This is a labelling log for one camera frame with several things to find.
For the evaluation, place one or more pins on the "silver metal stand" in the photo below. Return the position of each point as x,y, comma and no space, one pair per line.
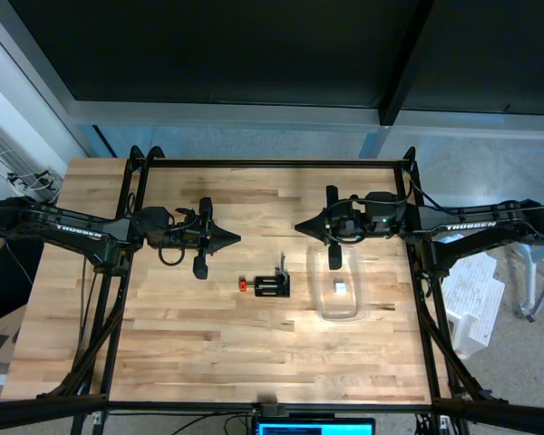
531,290

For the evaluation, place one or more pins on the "laptop screen with blue edge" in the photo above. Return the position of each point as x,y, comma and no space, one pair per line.
313,428

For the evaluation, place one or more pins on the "small white block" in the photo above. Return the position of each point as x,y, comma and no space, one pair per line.
341,287

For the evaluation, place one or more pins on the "brown cardboard box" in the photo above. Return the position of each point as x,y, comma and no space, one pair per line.
13,326

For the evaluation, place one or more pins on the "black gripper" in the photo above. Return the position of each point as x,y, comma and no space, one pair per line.
204,235
333,256

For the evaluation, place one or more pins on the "small black table camera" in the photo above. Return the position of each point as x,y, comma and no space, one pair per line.
271,408

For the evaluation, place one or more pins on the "black vise with red knob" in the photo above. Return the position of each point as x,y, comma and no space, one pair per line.
272,286

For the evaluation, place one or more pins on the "black aluminium table frame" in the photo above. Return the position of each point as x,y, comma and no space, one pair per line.
272,163

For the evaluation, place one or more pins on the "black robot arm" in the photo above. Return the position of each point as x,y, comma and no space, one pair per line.
81,231
471,226

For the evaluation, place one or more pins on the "clear plastic tub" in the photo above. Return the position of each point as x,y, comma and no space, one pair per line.
340,312

